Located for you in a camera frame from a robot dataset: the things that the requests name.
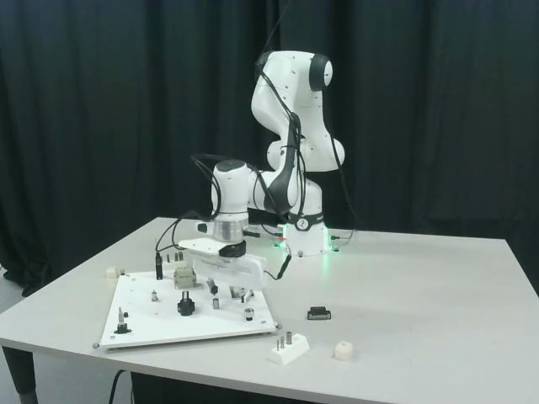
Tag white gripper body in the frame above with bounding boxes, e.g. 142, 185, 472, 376
191, 252, 269, 292

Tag white peg holder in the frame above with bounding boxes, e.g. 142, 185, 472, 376
266, 332, 312, 365

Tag beige connector block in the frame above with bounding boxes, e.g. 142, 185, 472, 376
173, 266, 198, 290

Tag black waterproof plug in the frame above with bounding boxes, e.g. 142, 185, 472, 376
176, 290, 195, 317

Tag white task board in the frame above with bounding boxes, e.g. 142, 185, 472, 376
92, 268, 282, 351

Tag black curtains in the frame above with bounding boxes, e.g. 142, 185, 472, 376
0, 0, 539, 298

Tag black table leg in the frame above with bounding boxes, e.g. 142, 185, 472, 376
1, 346, 35, 404

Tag black cable on table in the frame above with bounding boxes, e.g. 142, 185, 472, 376
261, 239, 293, 281

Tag black cable under table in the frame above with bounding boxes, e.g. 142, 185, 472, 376
109, 369, 130, 404

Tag black cable bundle on arm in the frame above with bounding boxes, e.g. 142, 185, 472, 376
190, 62, 308, 231

